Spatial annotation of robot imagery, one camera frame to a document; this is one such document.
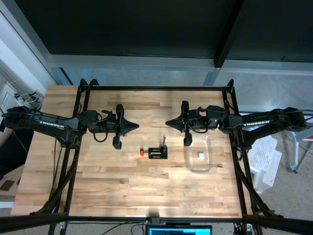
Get arm thin cable loop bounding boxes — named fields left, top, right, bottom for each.
left=93, top=131, right=109, bottom=143

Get grey metal chair red seat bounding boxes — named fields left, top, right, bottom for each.
left=285, top=121, right=313, bottom=175

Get clear plastic tub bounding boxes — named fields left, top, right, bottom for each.
left=183, top=135, right=218, bottom=175

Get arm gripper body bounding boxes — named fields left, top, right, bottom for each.
left=93, top=104, right=126, bottom=150
left=181, top=100, right=219, bottom=147

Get black vise with orange knob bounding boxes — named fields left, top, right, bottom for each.
left=140, top=146, right=169, bottom=160

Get small black camera box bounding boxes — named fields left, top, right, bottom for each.
left=146, top=215, right=167, bottom=225

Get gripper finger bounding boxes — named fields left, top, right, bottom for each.
left=165, top=115, right=183, bottom=125
left=123, top=117, right=140, bottom=127
left=165, top=123, right=183, bottom=134
left=122, top=126, right=140, bottom=137

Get black and white cable bundle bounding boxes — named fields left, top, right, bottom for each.
left=13, top=92, right=42, bottom=105

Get large black floor object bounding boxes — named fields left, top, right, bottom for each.
left=0, top=127, right=34, bottom=181

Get black metal table frame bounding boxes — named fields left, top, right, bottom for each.
left=0, top=78, right=313, bottom=235

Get black upright post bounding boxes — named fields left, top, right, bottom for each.
left=213, top=0, right=245, bottom=69

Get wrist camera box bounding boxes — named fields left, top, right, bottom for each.
left=206, top=105, right=225, bottom=117
left=83, top=110, right=100, bottom=124

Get white plastic step stool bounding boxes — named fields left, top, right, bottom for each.
left=247, top=135, right=284, bottom=194

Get laptop with blue screen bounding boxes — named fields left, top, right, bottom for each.
left=146, top=225, right=213, bottom=235

